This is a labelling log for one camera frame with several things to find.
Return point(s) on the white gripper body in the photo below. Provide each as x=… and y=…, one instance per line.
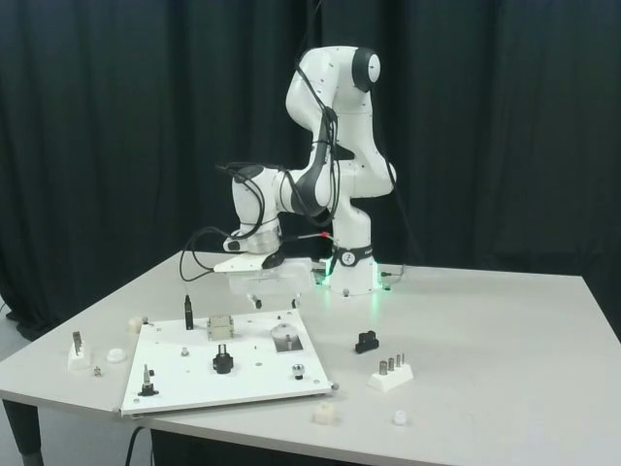
x=271, y=281

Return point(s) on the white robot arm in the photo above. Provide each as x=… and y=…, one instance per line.
x=349, y=92

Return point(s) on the metal BNC plug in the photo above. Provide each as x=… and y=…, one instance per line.
x=77, y=339

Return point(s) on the white large gear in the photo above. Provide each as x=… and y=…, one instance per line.
x=284, y=331

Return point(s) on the flat white mounting plate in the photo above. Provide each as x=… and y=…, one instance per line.
x=238, y=264

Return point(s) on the thin black rod red tag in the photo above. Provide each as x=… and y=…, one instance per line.
x=305, y=237

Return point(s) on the black upright plug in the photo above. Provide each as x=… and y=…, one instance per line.
x=187, y=313

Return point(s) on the black D-SUB plug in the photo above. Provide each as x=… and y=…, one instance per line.
x=366, y=342

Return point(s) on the white task board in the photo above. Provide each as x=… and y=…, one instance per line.
x=218, y=383

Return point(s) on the large metal round peg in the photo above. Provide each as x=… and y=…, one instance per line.
x=383, y=368

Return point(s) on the medium metal round peg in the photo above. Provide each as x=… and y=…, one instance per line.
x=391, y=365

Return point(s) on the cream plastic block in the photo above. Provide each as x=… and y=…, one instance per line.
x=324, y=415

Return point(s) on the small metal round peg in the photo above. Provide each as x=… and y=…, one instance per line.
x=401, y=362

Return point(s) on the white peg holder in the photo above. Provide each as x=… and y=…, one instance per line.
x=393, y=381

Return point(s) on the white medium gear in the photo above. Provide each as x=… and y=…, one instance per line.
x=115, y=356

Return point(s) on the white small gear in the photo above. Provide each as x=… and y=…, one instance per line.
x=399, y=418

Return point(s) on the white plug holder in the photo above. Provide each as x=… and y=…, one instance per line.
x=79, y=360

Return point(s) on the black curtains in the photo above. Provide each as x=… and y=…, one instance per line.
x=121, y=121

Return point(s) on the dark table leg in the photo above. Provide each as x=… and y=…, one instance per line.
x=19, y=432

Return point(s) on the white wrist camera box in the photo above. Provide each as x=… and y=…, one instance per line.
x=233, y=245

